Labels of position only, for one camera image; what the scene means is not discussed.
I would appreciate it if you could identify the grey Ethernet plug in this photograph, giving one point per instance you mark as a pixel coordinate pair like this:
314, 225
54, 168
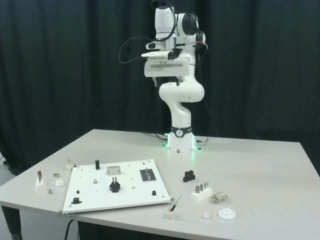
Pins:
69, 160

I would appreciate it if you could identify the metal waterproof plug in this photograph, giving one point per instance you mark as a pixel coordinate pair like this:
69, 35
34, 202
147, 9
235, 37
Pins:
218, 198

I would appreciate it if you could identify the large metal square peg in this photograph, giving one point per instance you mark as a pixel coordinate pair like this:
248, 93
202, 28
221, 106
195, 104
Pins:
39, 174

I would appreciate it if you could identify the white large gear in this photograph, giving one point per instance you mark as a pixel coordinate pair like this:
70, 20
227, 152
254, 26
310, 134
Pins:
227, 214

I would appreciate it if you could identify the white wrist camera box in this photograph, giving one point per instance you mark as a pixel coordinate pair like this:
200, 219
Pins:
153, 45

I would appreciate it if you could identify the thin black rod red tag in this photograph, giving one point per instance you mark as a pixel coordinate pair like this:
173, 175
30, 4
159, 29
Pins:
187, 44

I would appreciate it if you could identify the white square peg holder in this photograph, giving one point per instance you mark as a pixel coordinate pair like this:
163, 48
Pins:
40, 186

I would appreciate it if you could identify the small metal round peg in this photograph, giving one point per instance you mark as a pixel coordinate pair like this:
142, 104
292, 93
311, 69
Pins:
205, 187

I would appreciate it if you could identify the white small gear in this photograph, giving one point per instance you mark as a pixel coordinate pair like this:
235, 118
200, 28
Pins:
205, 215

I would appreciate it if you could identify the metal bolt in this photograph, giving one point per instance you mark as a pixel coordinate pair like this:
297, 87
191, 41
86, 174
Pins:
55, 174

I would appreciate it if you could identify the black under-table cabinet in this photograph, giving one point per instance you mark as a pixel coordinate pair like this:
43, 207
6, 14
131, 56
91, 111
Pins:
100, 235

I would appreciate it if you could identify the large metal round peg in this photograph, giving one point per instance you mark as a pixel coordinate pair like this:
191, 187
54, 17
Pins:
196, 190

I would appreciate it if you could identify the white task board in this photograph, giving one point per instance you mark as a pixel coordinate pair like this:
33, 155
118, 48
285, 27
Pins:
100, 195

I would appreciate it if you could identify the black table leg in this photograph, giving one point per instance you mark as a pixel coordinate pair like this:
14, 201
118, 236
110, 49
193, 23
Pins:
11, 222

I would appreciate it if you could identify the flat white mounting plate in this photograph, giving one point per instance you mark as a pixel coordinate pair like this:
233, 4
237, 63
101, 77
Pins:
155, 55

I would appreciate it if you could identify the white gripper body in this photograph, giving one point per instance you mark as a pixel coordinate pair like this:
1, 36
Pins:
166, 71

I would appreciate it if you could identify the white medium gear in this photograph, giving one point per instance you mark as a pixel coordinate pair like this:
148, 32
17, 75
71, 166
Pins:
59, 183

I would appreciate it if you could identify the white round peg holder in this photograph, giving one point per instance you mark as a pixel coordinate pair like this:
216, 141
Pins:
200, 197

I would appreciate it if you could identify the black curtain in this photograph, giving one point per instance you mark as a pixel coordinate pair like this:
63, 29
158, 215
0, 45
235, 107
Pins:
50, 75

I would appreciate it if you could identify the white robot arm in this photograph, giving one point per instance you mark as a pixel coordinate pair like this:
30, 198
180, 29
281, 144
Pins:
180, 120

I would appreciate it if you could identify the medium metal round peg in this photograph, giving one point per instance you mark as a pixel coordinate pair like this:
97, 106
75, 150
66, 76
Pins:
201, 188

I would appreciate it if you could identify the small white plug holder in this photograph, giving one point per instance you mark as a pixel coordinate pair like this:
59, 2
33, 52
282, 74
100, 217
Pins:
69, 167

